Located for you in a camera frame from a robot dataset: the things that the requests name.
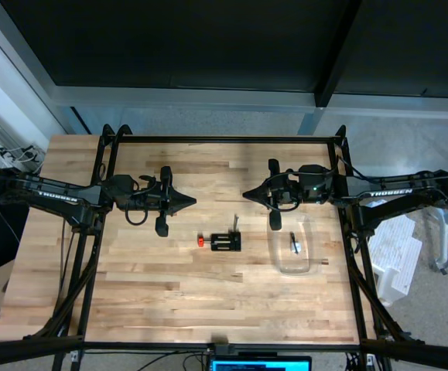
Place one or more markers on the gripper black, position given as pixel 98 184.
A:
pixel 285 195
pixel 150 200

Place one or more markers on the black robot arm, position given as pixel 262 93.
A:
pixel 386 195
pixel 53 193

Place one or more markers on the small grey metal bar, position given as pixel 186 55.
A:
pixel 236 223

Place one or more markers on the black vise with orange knob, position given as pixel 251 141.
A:
pixel 225 241

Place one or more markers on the clear plastic tub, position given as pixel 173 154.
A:
pixel 308 266

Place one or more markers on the white step stool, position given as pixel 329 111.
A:
pixel 395 251

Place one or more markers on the laptop with blue screen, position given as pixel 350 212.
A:
pixel 260 365

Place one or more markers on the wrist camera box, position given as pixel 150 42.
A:
pixel 310 175
pixel 123 183

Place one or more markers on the black aluminium frame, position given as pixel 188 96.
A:
pixel 223 138

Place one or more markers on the black table-edge camera box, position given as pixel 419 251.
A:
pixel 223 348

